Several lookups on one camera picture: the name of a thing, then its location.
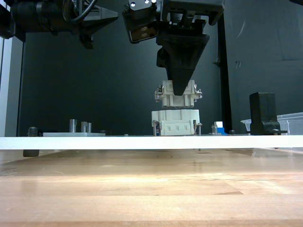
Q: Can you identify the beige HAN10E connector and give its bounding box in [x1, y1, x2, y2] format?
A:
[155, 79, 204, 110]

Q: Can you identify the black upright socket block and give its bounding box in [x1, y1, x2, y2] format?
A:
[249, 92, 288, 136]

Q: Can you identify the grey metal plate with pegs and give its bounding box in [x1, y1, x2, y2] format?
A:
[42, 119, 107, 137]

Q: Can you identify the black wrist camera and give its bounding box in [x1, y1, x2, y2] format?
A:
[122, 0, 159, 45]

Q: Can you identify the black screw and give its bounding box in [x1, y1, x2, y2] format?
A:
[23, 126, 40, 158]

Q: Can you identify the clear plastic tub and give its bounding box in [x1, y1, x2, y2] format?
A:
[241, 113, 303, 152]

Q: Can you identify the small blue white socket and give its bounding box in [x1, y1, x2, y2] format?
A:
[214, 121, 225, 135]

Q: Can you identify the black wall post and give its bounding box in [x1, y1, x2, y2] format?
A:
[214, 11, 232, 134]

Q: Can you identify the white board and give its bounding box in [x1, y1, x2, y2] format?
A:
[0, 135, 303, 151]

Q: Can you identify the beige connector hub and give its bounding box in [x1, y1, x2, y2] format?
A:
[151, 109, 203, 137]

